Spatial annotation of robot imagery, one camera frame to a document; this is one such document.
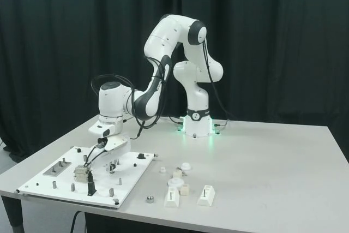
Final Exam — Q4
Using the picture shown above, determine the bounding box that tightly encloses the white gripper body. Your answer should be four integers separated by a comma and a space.
103, 134, 131, 160

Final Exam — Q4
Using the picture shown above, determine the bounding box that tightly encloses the white task board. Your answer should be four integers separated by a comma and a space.
15, 147, 157, 210

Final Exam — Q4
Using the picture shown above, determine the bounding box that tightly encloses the white large gear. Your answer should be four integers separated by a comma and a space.
168, 178, 184, 189

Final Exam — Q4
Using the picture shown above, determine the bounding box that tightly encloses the long white peg holder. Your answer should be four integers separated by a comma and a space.
196, 185, 216, 206
163, 186, 180, 208

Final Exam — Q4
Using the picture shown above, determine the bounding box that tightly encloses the black table leg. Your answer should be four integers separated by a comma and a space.
1, 194, 24, 233

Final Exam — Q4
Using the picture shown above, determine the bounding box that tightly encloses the black curtain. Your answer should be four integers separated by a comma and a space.
0, 0, 349, 153

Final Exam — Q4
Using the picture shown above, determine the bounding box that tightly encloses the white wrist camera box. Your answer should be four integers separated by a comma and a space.
88, 123, 117, 138

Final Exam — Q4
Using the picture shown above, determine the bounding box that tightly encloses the black camera cable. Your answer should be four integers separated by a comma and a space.
86, 139, 109, 168

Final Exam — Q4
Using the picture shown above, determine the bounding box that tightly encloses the thin black rod on wire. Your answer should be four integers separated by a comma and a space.
124, 118, 145, 139

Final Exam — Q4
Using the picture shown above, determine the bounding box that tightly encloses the black cable under table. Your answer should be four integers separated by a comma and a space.
71, 211, 85, 233

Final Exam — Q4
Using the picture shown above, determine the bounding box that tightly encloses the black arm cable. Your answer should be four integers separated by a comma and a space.
201, 36, 231, 129

